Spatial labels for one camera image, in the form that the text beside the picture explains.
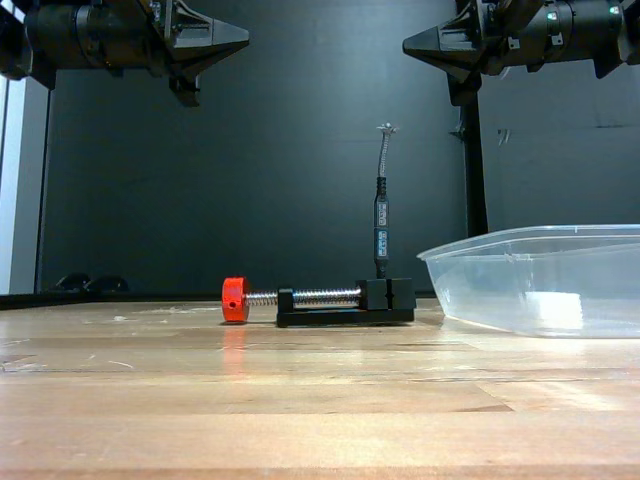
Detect black vertical room post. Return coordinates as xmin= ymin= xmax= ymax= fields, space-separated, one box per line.
xmin=448 ymin=102 xmax=490 ymax=237

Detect black vise with red knob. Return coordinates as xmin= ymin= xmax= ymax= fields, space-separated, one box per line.
xmin=221 ymin=276 xmax=417 ymax=330

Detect black table frame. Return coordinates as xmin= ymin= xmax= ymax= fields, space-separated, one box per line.
xmin=0 ymin=291 xmax=226 ymax=306

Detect clear plastic tub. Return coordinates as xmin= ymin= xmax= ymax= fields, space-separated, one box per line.
xmin=416 ymin=223 xmax=640 ymax=340

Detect USB-C connector with braided cable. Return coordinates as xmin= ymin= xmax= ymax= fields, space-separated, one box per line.
xmin=372 ymin=121 xmax=401 ymax=229

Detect black curved frame bracket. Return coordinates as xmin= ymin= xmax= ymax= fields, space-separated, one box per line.
xmin=54 ymin=272 xmax=92 ymax=293
xmin=84 ymin=273 xmax=130 ymax=294

